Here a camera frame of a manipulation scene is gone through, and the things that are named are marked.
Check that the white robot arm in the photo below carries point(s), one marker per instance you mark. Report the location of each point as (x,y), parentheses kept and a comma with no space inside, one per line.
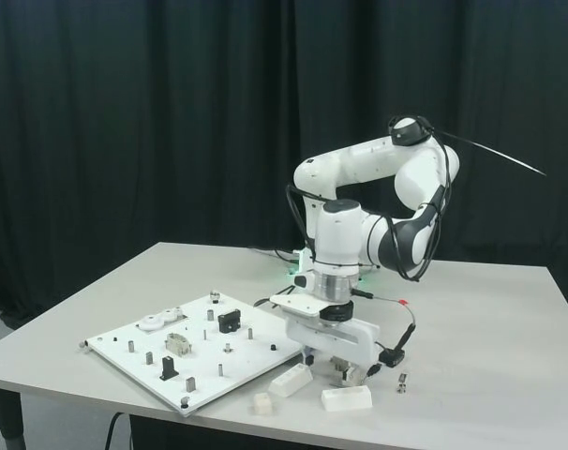
(340,164)

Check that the small white cube holder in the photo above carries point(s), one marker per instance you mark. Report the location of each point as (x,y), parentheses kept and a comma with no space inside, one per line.
(261,404)

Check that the white large gear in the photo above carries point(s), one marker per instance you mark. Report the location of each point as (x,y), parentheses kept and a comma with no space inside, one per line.
(152,323)

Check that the long white peg holder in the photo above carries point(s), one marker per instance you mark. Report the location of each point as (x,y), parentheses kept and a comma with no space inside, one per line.
(291,379)

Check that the flat white mounting plate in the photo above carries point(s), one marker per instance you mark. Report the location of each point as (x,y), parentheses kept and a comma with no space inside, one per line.
(298,305)

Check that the black D-SUB plug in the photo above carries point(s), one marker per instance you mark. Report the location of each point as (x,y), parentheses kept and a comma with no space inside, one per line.
(392,357)

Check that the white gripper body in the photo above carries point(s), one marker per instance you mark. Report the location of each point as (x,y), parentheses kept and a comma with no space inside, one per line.
(331,338)

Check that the black curtains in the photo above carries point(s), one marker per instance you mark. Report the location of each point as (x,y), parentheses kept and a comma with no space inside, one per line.
(124,140)

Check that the black table leg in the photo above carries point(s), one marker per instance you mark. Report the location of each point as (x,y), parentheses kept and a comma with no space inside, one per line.
(5,417)

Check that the white small gear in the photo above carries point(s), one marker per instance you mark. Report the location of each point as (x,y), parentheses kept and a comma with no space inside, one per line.
(176,311)

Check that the black USB plug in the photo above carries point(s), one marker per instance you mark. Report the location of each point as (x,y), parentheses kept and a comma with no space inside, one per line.
(374,370)

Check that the wide white peg holder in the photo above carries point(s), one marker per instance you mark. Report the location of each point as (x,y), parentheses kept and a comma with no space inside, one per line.
(347,399)

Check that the grey metal rectangular plug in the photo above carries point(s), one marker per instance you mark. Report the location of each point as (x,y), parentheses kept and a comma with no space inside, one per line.
(338,372)

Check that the white task board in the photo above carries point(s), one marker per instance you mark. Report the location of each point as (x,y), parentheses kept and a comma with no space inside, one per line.
(195,370)

